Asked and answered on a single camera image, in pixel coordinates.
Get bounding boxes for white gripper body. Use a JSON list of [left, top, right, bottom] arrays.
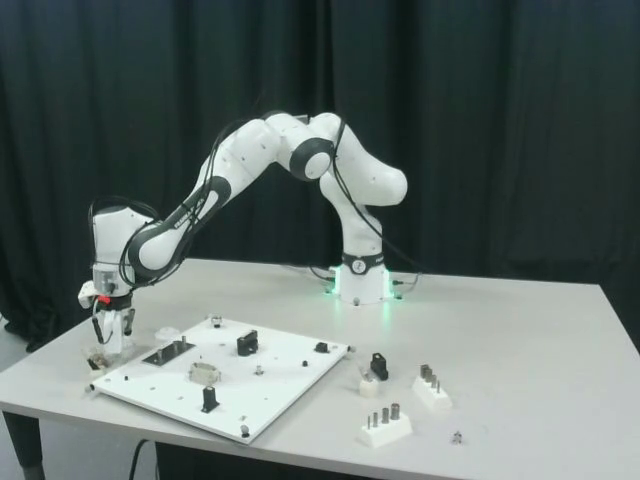
[[96, 307, 138, 354]]

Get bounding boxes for dark grey table leg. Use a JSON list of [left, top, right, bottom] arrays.
[[1, 410, 40, 480]]

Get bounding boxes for white task board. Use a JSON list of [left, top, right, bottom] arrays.
[[89, 314, 352, 445]]

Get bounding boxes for black curtain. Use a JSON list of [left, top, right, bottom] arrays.
[[0, 0, 640, 356]]

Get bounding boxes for black D-SUB plug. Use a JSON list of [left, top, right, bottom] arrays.
[[368, 352, 390, 382]]

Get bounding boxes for white peg holder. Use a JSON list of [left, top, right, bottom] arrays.
[[411, 375, 455, 412], [356, 417, 415, 449]]

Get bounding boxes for black floor cable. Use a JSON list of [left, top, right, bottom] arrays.
[[127, 438, 157, 480]]

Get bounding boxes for black base cable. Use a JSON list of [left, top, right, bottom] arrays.
[[279, 262, 336, 289]]

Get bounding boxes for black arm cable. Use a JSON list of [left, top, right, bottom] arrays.
[[169, 113, 401, 274]]

